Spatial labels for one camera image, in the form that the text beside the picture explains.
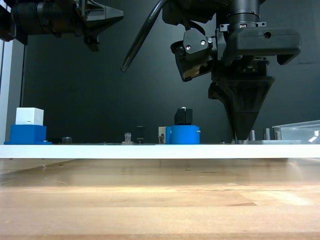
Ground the clear plastic tub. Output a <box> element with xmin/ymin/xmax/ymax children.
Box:
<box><xmin>271</xmin><ymin>119</ymin><xmax>320</xmax><ymax>145</ymax></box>

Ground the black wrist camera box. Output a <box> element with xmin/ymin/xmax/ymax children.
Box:
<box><xmin>170</xmin><ymin>28</ymin><xmax>216</xmax><ymax>83</ymax></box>

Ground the white cube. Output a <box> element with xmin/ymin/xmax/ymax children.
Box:
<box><xmin>15</xmin><ymin>107</ymin><xmax>45</xmax><ymax>126</ymax></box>

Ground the blue block holder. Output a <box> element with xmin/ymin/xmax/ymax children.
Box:
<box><xmin>3</xmin><ymin>124</ymin><xmax>53</xmax><ymax>146</ymax></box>

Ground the blue connector mount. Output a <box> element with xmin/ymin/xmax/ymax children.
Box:
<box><xmin>170</xmin><ymin>124</ymin><xmax>201</xmax><ymax>145</ymax></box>

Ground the white taskboard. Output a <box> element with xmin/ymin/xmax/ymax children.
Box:
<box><xmin>0</xmin><ymin>143</ymin><xmax>320</xmax><ymax>160</ymax></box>

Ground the black D-sub connector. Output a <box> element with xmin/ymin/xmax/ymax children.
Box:
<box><xmin>174</xmin><ymin>106</ymin><xmax>193</xmax><ymax>126</ymax></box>

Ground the grey metal plate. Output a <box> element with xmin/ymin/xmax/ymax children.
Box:
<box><xmin>247</xmin><ymin>139</ymin><xmax>303</xmax><ymax>145</ymax></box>

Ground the silver threaded connector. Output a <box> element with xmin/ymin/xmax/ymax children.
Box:
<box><xmin>121</xmin><ymin>132</ymin><xmax>135</xmax><ymax>145</ymax></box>

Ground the black plug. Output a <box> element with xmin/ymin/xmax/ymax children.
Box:
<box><xmin>136</xmin><ymin>125</ymin><xmax>146</xmax><ymax>144</ymax></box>

